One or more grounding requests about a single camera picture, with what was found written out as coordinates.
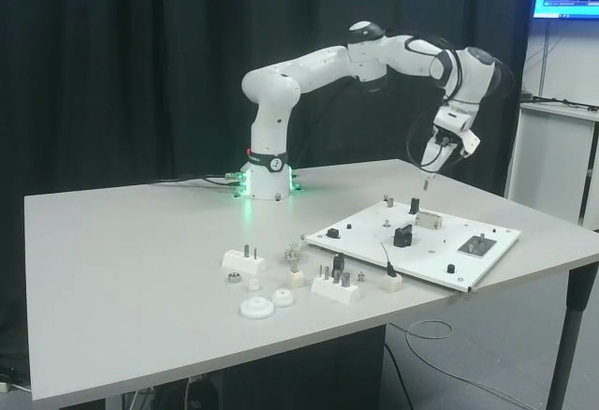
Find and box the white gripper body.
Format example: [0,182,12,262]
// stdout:
[419,140,453,176]

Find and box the white round peg holder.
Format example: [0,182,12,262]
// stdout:
[310,276,364,307]

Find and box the white square peg holder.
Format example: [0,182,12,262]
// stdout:
[221,248,269,276]

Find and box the white task board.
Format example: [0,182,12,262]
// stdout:
[301,193,523,295]

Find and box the white cabinet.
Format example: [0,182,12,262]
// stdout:
[506,100,599,232]

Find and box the white medium gear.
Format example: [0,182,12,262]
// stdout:
[270,287,295,309]

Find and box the dark table leg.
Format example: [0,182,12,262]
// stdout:
[546,269,593,410]

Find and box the white large gear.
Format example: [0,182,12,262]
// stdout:
[239,296,272,320]

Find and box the black curtain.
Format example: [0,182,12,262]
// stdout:
[0,0,537,373]

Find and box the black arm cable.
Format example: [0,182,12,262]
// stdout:
[404,35,467,170]

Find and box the grey floor cable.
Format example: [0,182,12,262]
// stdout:
[402,318,558,410]

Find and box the black base cable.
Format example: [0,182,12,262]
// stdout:
[153,173,244,187]

